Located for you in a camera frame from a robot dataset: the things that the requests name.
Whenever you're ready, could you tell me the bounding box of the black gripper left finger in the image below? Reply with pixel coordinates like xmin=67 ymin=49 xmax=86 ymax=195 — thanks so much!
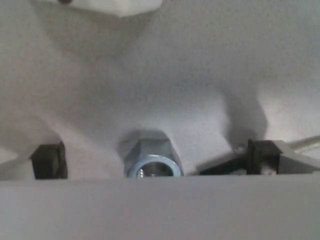
xmin=0 ymin=141 xmax=69 ymax=180

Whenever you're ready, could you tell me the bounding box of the metal hex bolt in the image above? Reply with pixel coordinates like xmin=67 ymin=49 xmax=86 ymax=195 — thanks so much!
xmin=123 ymin=129 xmax=185 ymax=178

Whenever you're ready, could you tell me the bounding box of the white peg holder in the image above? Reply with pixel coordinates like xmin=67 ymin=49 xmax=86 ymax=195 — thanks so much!
xmin=48 ymin=0 xmax=164 ymax=18

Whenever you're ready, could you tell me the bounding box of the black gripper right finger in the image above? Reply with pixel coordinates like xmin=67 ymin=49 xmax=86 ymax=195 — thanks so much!
xmin=247 ymin=139 xmax=320 ymax=176

